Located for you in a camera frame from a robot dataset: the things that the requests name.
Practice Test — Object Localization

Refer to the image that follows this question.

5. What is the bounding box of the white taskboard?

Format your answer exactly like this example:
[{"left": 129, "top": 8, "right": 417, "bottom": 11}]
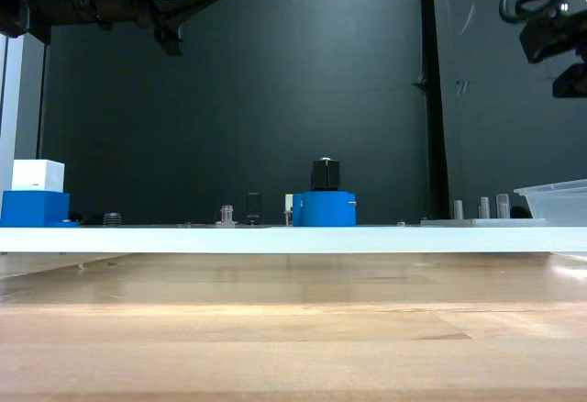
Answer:
[{"left": 0, "top": 224, "right": 587, "bottom": 257}]

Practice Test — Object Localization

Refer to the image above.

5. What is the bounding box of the clear plastic tub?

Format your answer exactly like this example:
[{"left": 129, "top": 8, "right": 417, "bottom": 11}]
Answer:
[{"left": 513, "top": 178, "right": 587, "bottom": 229}]

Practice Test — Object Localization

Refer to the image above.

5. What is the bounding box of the grey metal peg block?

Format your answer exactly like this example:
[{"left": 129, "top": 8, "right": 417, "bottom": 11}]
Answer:
[{"left": 420, "top": 217, "right": 548, "bottom": 229}]

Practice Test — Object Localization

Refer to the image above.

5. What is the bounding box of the small black socket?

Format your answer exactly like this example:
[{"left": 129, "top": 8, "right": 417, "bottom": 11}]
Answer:
[{"left": 244, "top": 191, "right": 264, "bottom": 227}]

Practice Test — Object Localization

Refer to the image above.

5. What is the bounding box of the small clear metal connector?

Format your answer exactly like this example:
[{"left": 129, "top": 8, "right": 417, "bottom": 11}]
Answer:
[{"left": 215, "top": 204, "right": 238, "bottom": 228}]

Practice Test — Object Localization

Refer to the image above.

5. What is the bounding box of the blue white connector block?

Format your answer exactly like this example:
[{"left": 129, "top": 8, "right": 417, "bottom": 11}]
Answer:
[{"left": 0, "top": 159, "right": 83, "bottom": 229}]

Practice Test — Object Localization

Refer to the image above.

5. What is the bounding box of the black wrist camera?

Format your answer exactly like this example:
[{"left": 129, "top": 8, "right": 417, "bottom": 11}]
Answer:
[{"left": 519, "top": 18, "right": 587, "bottom": 64}]

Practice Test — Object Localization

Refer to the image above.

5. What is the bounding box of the black metal frame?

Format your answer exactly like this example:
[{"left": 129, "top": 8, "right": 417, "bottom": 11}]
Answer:
[{"left": 411, "top": 0, "right": 451, "bottom": 220}]

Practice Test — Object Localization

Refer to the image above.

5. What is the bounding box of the blue clamp mount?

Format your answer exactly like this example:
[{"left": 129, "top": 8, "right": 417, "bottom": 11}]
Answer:
[{"left": 292, "top": 157, "right": 359, "bottom": 229}]

